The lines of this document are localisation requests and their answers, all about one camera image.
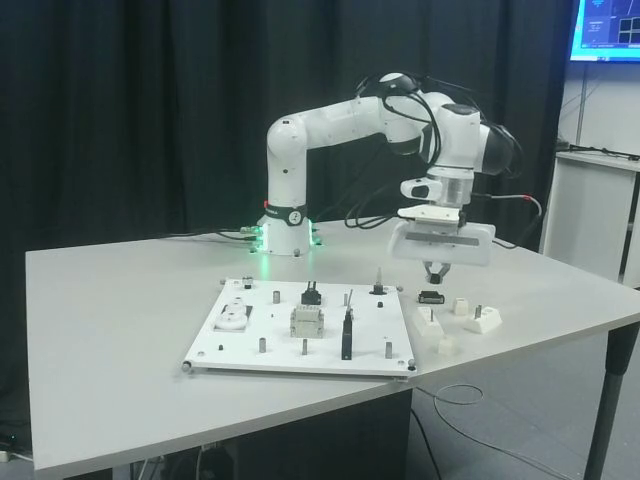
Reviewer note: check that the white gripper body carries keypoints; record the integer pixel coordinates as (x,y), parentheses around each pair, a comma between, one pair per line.
(450,252)

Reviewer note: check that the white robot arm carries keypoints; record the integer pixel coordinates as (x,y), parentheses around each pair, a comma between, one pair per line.
(290,150)

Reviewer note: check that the long white peg holder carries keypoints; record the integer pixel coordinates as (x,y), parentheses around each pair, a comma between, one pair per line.
(428,327)

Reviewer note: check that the wide white peg holder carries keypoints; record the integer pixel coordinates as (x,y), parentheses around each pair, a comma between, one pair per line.
(484,322)

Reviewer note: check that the black D-SUB plug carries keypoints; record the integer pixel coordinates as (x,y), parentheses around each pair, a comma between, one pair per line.
(432,297)

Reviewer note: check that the small white holder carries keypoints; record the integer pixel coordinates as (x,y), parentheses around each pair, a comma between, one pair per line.
(447,346)
(460,306)

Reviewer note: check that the black USB plug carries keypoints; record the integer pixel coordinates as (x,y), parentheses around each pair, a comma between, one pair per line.
(346,337)

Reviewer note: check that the black Ethernet plug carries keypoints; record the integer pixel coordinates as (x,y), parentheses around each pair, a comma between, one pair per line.
(312,295)

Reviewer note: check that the metal waterproof plug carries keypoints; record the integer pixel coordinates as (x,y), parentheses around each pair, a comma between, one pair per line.
(305,324)

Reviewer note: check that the white task board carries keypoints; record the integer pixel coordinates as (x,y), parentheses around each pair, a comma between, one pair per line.
(300,325)

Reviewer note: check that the white cabinet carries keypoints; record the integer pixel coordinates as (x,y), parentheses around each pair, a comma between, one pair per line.
(590,215)

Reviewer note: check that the white medium gear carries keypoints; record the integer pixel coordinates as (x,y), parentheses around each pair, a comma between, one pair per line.
(236,303)

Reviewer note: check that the white large gear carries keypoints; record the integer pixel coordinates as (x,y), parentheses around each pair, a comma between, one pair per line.
(233,320)

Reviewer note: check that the dark table leg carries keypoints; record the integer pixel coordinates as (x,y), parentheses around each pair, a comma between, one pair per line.
(607,400)

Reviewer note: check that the blue screen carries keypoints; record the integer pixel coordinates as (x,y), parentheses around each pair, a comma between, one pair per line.
(607,30)

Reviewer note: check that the black curtain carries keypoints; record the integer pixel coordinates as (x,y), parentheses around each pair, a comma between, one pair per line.
(150,100)

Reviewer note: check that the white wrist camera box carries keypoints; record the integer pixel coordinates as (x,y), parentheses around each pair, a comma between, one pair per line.
(420,188)

